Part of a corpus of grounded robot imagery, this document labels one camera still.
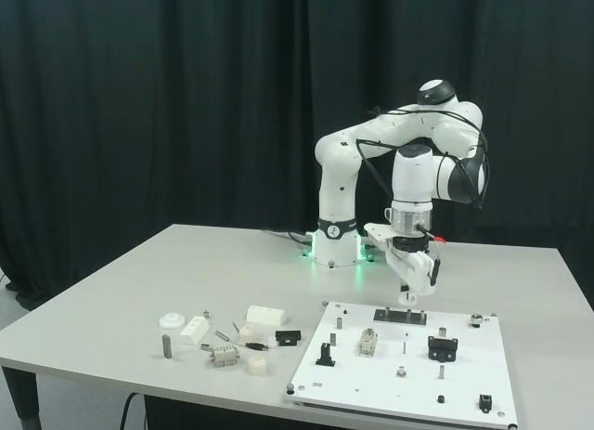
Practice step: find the metal square peg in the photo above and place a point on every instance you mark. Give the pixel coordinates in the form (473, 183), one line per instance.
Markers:
(222, 334)

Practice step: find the white task board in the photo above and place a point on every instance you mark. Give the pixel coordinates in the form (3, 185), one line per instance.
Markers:
(371, 383)

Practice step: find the black USB plug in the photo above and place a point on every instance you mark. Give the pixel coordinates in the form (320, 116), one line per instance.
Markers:
(255, 346)

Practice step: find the grey waterproof plug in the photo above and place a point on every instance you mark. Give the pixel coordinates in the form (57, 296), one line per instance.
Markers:
(220, 356)

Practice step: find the metal round peg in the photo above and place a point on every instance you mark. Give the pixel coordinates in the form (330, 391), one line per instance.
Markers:
(340, 321)
(166, 347)
(441, 372)

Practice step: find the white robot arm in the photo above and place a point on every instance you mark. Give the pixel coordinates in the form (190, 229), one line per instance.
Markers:
(334, 170)

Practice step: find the small white holder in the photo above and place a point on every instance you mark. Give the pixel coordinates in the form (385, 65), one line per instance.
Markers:
(248, 333)
(257, 365)

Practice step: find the thin black rod red tag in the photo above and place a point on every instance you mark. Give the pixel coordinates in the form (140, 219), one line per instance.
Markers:
(436, 272)

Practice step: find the dark table leg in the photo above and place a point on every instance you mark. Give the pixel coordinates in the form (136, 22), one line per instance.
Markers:
(21, 397)

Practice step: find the white peg holder block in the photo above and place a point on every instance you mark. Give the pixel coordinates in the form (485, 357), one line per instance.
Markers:
(265, 316)
(195, 330)

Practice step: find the white large gear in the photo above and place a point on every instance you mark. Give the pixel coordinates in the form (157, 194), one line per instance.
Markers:
(172, 321)

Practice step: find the white medium gear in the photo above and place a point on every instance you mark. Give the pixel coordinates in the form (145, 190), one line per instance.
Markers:
(408, 299)

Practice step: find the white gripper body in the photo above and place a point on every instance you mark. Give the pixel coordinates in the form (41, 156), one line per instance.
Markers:
(417, 269)

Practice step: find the black curtain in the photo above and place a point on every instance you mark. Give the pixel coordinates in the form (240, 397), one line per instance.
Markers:
(139, 100)

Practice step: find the black D-SUB plug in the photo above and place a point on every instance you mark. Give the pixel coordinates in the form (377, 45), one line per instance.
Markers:
(287, 338)

